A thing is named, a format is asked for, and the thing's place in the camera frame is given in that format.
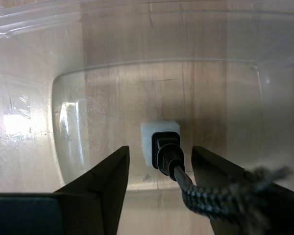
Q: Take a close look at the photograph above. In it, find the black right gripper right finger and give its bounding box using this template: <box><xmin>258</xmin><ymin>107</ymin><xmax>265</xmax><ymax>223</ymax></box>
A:
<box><xmin>191</xmin><ymin>145</ymin><xmax>294</xmax><ymax>235</ymax></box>

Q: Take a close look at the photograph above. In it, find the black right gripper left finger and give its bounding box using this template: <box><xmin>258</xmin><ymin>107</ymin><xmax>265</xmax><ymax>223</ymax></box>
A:
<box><xmin>0</xmin><ymin>145</ymin><xmax>130</xmax><ymax>235</ymax></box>

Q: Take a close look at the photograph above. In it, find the braided grey power cable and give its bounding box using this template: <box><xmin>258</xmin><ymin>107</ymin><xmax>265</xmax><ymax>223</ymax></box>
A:
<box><xmin>173</xmin><ymin>165</ymin><xmax>294</xmax><ymax>235</ymax></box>

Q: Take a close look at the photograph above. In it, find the white foam holder block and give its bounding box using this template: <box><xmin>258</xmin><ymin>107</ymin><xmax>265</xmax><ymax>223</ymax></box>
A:
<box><xmin>140</xmin><ymin>120</ymin><xmax>181</xmax><ymax>167</ymax></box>

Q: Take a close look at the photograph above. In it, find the clear plastic tub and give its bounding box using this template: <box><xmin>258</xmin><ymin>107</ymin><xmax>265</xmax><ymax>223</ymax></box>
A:
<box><xmin>0</xmin><ymin>0</ymin><xmax>294</xmax><ymax>235</ymax></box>

